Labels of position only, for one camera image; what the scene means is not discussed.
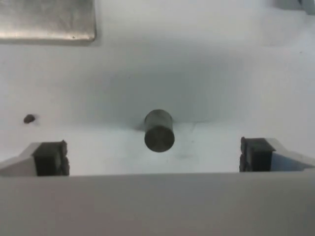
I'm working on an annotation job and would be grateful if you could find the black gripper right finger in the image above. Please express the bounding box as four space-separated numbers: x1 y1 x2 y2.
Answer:
239 136 315 173

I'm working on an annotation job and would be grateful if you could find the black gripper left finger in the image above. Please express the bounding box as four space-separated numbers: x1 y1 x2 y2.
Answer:
0 139 71 177

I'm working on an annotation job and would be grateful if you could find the large metal round peg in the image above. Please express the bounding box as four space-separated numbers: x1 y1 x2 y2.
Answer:
144 109 177 153

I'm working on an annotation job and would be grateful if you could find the white task board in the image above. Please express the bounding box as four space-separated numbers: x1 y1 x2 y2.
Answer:
0 0 315 177

